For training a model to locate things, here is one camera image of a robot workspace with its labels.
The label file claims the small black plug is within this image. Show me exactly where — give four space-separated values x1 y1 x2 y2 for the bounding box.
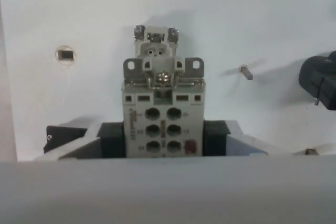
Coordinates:
46 125 89 154

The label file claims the grey waterproof plug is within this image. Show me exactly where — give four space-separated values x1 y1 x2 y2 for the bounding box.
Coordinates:
121 56 207 158

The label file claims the large black D-SUB plug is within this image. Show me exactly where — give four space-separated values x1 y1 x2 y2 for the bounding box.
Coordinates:
298 52 336 111

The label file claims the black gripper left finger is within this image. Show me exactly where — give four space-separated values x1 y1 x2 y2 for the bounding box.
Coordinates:
33 120 124 159

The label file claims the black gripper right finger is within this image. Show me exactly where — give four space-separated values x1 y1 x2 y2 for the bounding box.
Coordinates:
204 120 300 158

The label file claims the white task board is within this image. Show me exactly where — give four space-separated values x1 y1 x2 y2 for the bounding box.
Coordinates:
0 0 336 162

